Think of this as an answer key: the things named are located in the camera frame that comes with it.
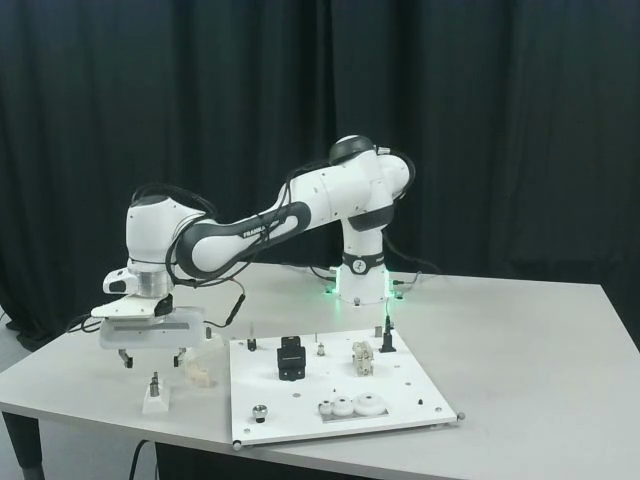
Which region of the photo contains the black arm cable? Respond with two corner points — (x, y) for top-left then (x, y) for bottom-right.
(130, 158), (347, 236)

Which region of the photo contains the dark under-table cabinet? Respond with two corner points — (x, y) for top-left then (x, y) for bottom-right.
(154, 439), (242, 480)

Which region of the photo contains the black base cable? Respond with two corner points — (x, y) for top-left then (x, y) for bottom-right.
(278, 261), (344, 282)
(388, 271), (444, 302)

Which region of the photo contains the grey table leg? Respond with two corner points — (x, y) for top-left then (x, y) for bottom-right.
(1, 410), (42, 480)

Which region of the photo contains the beige rectangular connector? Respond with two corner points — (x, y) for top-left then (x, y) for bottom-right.
(350, 340), (374, 376)

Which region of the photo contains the flat white mounting plate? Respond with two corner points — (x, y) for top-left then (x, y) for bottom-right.
(90, 293), (175, 322)

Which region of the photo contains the cream plug holder block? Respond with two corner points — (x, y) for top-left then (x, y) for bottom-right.
(185, 363), (216, 388)

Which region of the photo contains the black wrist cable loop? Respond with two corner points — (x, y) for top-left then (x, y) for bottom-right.
(162, 219), (247, 290)

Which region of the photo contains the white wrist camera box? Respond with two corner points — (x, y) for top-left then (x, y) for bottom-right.
(102, 268), (136, 297)

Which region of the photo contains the black curtain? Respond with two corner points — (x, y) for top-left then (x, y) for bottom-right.
(0, 0), (640, 324)

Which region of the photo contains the black floor cable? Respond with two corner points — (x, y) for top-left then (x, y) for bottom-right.
(133, 438), (157, 480)

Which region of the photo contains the white task board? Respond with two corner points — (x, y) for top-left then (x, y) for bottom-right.
(227, 327), (464, 449)

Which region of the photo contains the white round peg holder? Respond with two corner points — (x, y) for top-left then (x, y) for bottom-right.
(141, 379), (172, 415)

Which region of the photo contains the tall black plug with wire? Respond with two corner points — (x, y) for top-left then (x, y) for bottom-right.
(380, 298), (397, 354)

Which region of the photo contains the white large gear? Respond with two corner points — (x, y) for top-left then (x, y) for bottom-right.
(352, 392), (383, 418)

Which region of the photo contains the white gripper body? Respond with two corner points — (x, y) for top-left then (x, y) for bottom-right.
(97, 305), (207, 351)

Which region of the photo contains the black D-SUB plug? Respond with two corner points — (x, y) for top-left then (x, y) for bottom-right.
(275, 335), (308, 383)

